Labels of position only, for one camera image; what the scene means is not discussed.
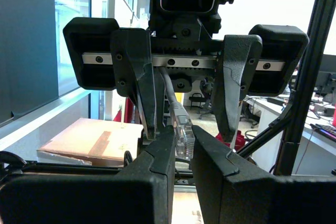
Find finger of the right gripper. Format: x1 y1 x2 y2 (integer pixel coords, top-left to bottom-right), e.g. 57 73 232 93
211 34 263 143

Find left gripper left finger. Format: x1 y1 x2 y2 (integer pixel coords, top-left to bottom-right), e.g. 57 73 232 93
0 125 176 224

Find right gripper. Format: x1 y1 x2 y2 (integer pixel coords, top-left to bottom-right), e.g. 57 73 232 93
62 11 310 141

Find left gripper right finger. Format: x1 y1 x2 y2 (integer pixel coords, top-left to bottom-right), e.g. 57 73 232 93
191 125 336 224

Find grey cable with clear plug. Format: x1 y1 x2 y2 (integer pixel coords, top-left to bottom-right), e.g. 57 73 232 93
158 66 196 161

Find black office chair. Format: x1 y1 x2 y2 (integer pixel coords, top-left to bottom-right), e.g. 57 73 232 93
188 78 215 120

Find cardboard box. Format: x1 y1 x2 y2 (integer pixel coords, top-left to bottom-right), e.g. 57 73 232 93
36 118 144 167

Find window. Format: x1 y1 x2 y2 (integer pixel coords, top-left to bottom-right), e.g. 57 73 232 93
54 0 91 96

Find black computer monitor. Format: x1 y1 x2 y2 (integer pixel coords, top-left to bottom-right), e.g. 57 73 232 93
313 54 336 97

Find keyboard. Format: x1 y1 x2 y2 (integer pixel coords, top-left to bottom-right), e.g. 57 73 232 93
310 123 336 137

